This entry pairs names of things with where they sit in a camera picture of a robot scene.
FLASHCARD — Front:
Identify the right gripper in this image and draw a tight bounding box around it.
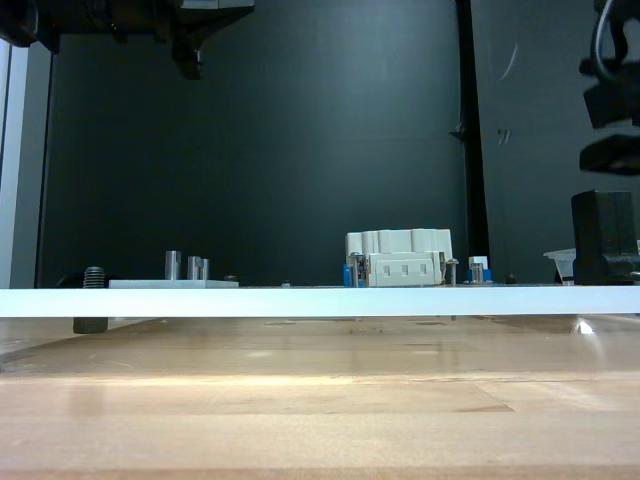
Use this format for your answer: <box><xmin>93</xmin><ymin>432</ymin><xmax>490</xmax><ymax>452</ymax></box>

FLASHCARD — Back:
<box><xmin>578</xmin><ymin>0</ymin><xmax>640</xmax><ymax>177</ymax></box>

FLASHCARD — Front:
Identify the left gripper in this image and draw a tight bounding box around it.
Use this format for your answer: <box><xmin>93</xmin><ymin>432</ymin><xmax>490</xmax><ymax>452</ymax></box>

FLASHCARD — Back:
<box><xmin>0</xmin><ymin>0</ymin><xmax>256</xmax><ymax>81</ymax></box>

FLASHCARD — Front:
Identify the black block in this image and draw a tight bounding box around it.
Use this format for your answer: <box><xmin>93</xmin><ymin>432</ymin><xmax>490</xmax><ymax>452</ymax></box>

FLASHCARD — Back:
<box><xmin>570</xmin><ymin>189</ymin><xmax>640</xmax><ymax>287</ymax></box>

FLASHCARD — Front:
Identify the grey metal peg plate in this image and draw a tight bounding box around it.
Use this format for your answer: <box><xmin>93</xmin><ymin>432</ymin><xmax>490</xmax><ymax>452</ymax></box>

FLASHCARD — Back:
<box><xmin>108</xmin><ymin>278</ymin><xmax>240</xmax><ymax>290</ymax></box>

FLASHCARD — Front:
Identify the blue socket block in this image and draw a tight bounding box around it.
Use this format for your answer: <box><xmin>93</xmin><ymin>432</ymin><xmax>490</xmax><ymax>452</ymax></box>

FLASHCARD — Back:
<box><xmin>466</xmin><ymin>255</ymin><xmax>495</xmax><ymax>285</ymax></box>
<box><xmin>342</xmin><ymin>261</ymin><xmax>369</xmax><ymax>288</ymax></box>

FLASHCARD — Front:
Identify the beige many-pin connector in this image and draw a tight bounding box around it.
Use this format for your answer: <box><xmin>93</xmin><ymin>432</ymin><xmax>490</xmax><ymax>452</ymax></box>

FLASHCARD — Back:
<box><xmin>345</xmin><ymin>228</ymin><xmax>453</xmax><ymax>288</ymax></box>

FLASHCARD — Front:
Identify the white task board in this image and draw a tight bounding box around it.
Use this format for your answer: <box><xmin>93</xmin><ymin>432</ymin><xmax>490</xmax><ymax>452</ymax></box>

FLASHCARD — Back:
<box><xmin>0</xmin><ymin>287</ymin><xmax>640</xmax><ymax>319</ymax></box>

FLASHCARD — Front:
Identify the black frame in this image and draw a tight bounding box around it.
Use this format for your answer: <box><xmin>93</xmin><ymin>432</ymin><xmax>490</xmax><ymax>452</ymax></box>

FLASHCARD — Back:
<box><xmin>448</xmin><ymin>0</ymin><xmax>494</xmax><ymax>281</ymax></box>

